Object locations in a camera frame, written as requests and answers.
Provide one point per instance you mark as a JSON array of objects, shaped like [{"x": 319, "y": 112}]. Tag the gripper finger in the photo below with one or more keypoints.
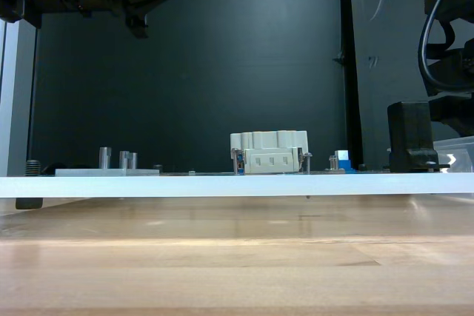
[
  {"x": 459, "y": 112},
  {"x": 148, "y": 3}
]

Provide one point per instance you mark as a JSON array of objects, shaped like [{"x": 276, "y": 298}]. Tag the blue connector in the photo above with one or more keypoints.
[{"x": 240, "y": 164}]

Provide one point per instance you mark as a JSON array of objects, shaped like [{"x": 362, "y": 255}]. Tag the beige HAN10E socket base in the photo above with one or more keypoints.
[{"x": 270, "y": 160}]

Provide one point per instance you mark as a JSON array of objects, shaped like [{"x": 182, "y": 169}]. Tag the white taskboard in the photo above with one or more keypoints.
[{"x": 222, "y": 186}]

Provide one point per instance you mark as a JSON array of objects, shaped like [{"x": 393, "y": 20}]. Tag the clear plastic tub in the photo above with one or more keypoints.
[{"x": 459, "y": 149}]

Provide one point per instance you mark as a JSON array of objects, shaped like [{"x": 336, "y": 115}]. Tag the blue and white block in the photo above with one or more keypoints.
[{"x": 346, "y": 166}]

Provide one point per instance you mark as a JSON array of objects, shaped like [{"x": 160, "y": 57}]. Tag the grey metal plate with posts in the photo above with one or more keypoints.
[{"x": 111, "y": 172}]

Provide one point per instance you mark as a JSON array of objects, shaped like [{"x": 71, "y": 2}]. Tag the black rubber board foot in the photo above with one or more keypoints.
[{"x": 29, "y": 203}]

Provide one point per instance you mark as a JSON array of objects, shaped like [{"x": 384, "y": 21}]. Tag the black wall pillar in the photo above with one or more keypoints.
[{"x": 350, "y": 72}]

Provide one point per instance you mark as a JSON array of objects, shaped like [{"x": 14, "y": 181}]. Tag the silver aluminium partition frame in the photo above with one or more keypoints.
[{"x": 18, "y": 109}]

